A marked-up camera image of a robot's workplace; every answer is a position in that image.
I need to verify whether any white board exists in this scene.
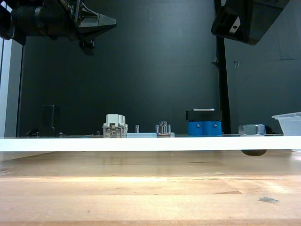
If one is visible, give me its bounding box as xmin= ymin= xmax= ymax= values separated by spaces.
xmin=0 ymin=134 xmax=301 ymax=153

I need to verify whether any silver M12 hex nut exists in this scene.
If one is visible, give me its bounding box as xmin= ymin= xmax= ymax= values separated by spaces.
xmin=238 ymin=124 xmax=267 ymax=137

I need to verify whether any black aluminium frame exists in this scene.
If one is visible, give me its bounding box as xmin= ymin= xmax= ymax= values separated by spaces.
xmin=17 ymin=126 xmax=283 ymax=138

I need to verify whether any grey window frame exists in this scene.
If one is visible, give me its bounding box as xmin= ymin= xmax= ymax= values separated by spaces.
xmin=0 ymin=36 xmax=24 ymax=138

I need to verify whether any black wall post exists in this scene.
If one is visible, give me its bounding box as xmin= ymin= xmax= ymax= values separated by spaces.
xmin=211 ymin=35 xmax=232 ymax=135

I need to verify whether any black clamp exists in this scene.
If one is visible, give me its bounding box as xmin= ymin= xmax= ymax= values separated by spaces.
xmin=41 ymin=104 xmax=62 ymax=137

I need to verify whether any black D-sub connector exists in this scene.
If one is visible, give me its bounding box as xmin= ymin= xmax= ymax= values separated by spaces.
xmin=185 ymin=108 xmax=223 ymax=122

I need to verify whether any clear plastic tub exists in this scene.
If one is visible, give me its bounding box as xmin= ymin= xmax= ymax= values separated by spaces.
xmin=271 ymin=112 xmax=301 ymax=153

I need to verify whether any grey connector housing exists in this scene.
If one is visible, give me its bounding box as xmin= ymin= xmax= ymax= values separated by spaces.
xmin=102 ymin=114 xmax=129 ymax=138

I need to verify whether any black round foot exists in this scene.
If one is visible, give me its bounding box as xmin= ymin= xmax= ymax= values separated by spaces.
xmin=240 ymin=149 xmax=268 ymax=156

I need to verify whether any blue connector mount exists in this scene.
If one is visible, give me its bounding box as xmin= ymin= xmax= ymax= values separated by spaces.
xmin=187 ymin=120 xmax=222 ymax=137

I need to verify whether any clear bar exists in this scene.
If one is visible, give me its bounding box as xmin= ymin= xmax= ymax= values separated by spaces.
xmin=127 ymin=132 xmax=158 ymax=138

